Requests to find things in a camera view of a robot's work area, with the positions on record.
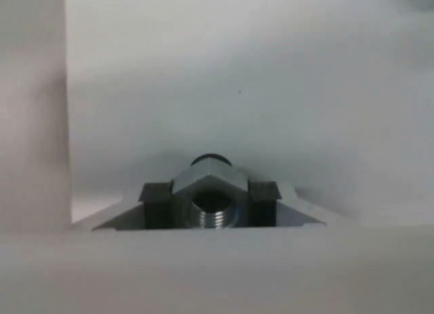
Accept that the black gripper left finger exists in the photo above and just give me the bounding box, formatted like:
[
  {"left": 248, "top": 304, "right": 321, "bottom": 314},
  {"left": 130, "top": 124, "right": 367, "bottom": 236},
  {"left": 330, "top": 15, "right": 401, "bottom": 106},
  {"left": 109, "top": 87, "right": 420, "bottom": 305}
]
[{"left": 90, "top": 180, "right": 174, "bottom": 231}]

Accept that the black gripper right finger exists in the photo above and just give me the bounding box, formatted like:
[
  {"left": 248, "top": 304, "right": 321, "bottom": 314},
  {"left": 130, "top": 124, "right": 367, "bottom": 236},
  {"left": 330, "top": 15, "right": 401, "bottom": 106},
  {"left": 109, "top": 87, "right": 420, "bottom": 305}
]
[{"left": 248, "top": 180, "right": 326, "bottom": 230}]

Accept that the black round rubber stud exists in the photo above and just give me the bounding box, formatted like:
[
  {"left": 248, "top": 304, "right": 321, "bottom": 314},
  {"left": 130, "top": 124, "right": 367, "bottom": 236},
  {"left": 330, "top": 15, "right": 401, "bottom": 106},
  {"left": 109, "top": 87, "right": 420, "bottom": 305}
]
[{"left": 189, "top": 153, "right": 233, "bottom": 167}]

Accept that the white task board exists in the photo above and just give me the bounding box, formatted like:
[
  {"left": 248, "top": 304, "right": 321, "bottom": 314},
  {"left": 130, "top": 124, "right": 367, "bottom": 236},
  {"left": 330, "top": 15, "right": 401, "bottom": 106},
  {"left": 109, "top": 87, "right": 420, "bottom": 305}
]
[{"left": 63, "top": 0, "right": 434, "bottom": 229}]

